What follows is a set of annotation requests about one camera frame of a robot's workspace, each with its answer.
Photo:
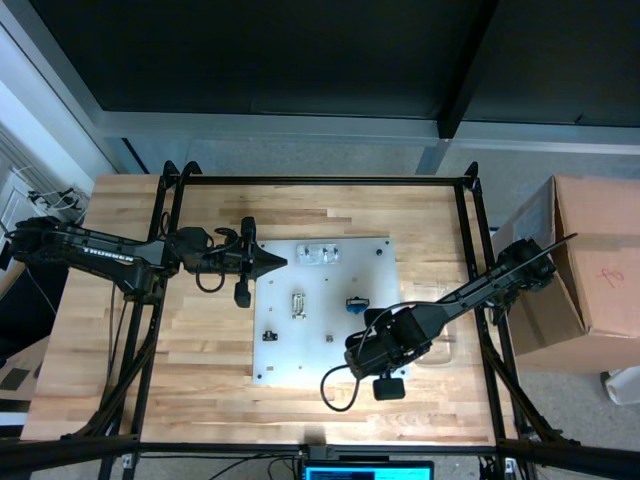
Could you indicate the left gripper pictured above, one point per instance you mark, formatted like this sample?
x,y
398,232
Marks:
x,y
249,260

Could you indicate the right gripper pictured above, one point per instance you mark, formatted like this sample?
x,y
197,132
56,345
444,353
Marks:
x,y
385,355

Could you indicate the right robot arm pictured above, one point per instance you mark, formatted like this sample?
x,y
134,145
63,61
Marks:
x,y
475,290

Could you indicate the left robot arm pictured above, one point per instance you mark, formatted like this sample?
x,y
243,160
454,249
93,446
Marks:
x,y
110,255

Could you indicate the short steel peg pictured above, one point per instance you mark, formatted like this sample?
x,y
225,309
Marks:
x,y
336,251
303,251
325,252

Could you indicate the beige many-pin connector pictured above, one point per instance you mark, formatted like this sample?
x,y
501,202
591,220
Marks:
x,y
298,306

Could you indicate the blue socket block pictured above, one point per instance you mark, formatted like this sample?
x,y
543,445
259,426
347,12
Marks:
x,y
357,305

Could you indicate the black block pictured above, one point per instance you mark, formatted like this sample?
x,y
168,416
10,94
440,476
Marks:
x,y
270,335

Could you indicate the white task board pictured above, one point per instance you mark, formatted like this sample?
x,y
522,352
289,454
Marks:
x,y
310,360

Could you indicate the clear plastic container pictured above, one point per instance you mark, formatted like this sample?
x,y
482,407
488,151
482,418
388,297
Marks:
x,y
440,300

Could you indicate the blue screen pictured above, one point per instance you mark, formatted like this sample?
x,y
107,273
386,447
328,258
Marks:
x,y
367,472

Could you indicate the cardboard box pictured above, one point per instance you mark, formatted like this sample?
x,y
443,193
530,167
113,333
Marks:
x,y
600,250

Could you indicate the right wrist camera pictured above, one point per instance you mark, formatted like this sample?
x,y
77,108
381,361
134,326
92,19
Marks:
x,y
388,389

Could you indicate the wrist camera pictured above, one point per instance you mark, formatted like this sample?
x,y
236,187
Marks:
x,y
243,296
388,389

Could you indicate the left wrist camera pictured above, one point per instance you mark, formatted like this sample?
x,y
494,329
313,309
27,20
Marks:
x,y
243,296

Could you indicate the black frame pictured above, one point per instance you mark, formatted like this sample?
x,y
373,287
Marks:
x,y
320,180

